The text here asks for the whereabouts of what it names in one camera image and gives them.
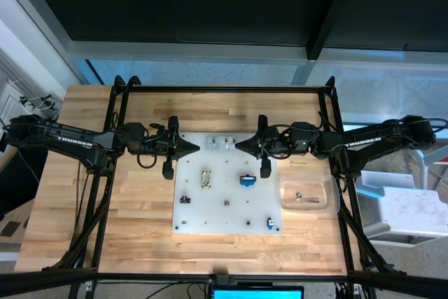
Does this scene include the white folding chair frame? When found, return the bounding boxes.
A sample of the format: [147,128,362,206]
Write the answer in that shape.
[412,144,448,191]

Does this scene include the clear plastic tub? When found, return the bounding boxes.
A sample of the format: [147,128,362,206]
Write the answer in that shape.
[279,172,341,215]

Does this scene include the black slanted post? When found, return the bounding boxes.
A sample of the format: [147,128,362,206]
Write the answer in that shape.
[306,0,351,61]

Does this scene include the black metal frame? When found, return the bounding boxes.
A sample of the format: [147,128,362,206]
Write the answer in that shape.
[0,74,448,299]

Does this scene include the white board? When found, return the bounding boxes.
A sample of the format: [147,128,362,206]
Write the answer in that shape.
[171,132,284,235]

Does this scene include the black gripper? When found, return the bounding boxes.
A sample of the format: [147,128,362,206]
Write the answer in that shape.
[146,116,201,180]
[234,115,293,179]

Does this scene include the black cables under table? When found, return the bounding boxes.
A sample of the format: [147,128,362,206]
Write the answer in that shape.
[146,280,211,299]

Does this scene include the white and black cables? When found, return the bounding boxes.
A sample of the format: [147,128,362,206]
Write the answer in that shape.
[19,94,60,111]

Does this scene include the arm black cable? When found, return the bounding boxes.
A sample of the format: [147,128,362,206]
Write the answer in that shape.
[261,124,292,160]
[136,153,157,169]

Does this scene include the cardboard box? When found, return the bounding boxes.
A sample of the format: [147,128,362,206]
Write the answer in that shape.
[0,197,36,244]

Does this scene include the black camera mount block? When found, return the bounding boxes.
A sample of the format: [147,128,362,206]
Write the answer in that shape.
[209,270,235,286]

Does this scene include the blue screen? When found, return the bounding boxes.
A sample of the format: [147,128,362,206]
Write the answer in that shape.
[209,285,305,299]

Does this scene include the white plastic stool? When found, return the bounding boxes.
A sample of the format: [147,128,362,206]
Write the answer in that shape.
[356,171,448,246]

